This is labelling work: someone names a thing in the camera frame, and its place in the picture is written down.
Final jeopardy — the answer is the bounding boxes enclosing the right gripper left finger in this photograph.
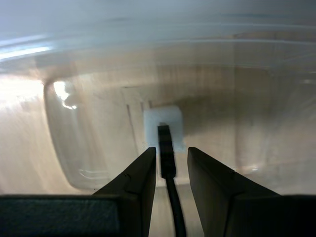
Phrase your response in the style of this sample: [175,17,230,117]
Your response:
[0,147,158,237]

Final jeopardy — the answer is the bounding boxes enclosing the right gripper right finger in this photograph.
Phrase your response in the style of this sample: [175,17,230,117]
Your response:
[187,147,316,237]

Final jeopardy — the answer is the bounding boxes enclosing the black USB plug with cable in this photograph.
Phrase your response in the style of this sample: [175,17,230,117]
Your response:
[157,124,186,237]

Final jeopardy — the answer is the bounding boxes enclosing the clear plastic tub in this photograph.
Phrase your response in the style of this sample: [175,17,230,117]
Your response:
[0,0,316,197]

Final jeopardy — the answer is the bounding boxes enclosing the white plug holder block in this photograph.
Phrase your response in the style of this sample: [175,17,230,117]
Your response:
[143,105,186,153]

